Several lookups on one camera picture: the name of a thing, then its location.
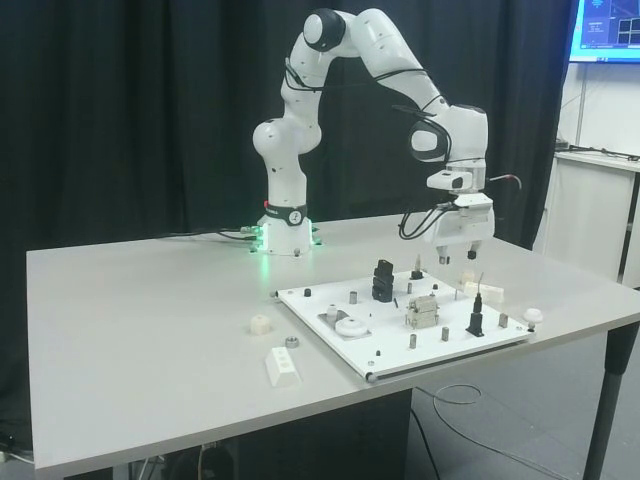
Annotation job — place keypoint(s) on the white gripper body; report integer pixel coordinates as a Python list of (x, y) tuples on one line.
[(465, 225)]

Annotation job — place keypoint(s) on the white medium gear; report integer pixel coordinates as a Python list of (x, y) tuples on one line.
[(534, 315)]

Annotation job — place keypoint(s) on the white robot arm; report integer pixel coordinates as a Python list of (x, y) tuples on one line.
[(295, 150)]

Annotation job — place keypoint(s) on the white large gear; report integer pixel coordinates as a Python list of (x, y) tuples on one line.
[(351, 328)]

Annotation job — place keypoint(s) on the white small gear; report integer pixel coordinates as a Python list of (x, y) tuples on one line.
[(332, 312)]

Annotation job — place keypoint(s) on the black plug with metal tip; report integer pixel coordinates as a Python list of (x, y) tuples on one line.
[(416, 270)]

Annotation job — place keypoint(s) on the black D-SUB plug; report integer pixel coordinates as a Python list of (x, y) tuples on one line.
[(383, 282)]

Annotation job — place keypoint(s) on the metal square peg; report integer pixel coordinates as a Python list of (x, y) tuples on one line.
[(503, 320)]

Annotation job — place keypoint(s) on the metal round peg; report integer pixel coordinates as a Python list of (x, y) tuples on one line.
[(354, 298)]

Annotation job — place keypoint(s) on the white task board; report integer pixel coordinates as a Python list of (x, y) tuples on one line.
[(390, 350)]

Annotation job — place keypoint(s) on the white cabinet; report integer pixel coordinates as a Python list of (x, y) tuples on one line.
[(590, 220)]

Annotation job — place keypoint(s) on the white sloped holder with holes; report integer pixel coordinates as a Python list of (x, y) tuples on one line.
[(282, 367)]

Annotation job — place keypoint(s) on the black table leg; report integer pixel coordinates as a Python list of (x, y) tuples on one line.
[(610, 390)]

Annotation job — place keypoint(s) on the white cube holder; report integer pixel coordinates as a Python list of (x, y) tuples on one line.
[(259, 325)]

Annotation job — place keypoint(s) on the blue screen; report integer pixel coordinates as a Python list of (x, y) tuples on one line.
[(607, 30)]

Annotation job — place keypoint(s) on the black curtains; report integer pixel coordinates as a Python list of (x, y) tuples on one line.
[(125, 115)]

